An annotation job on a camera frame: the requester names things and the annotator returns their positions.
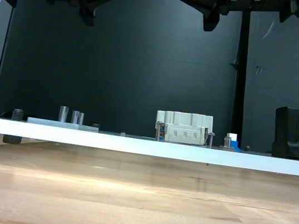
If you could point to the metal connector screw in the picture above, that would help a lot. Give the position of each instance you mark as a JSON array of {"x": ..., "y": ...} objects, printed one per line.
[{"x": 210, "y": 141}]

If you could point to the black socket housing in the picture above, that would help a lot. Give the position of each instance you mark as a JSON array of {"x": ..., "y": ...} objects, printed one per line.
[{"x": 290, "y": 130}]

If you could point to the grey metal plate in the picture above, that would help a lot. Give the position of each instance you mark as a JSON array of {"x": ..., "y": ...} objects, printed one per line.
[{"x": 52, "y": 122}]

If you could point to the blue and white connector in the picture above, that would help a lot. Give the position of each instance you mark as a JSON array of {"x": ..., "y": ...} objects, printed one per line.
[{"x": 234, "y": 137}]

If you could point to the short metal peg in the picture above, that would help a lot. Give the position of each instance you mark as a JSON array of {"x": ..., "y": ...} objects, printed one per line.
[
  {"x": 75, "y": 117},
  {"x": 81, "y": 119},
  {"x": 62, "y": 114}
]

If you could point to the white task board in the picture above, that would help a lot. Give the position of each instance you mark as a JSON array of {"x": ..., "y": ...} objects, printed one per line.
[{"x": 144, "y": 146}]

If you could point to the black threaded standoff bolt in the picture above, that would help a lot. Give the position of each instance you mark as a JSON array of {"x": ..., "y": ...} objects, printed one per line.
[{"x": 17, "y": 114}]

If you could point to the beige connector housing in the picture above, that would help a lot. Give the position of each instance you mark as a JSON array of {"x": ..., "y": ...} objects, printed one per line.
[{"x": 187, "y": 123}]

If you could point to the small metal fitting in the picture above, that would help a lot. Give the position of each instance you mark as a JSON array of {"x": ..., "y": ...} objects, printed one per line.
[{"x": 227, "y": 142}]

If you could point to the black board screw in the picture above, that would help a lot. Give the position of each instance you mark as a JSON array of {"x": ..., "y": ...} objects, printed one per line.
[
  {"x": 96, "y": 125},
  {"x": 247, "y": 148}
]

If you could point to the black wall pillar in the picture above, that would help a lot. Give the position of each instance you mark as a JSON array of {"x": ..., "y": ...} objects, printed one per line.
[{"x": 240, "y": 75}]

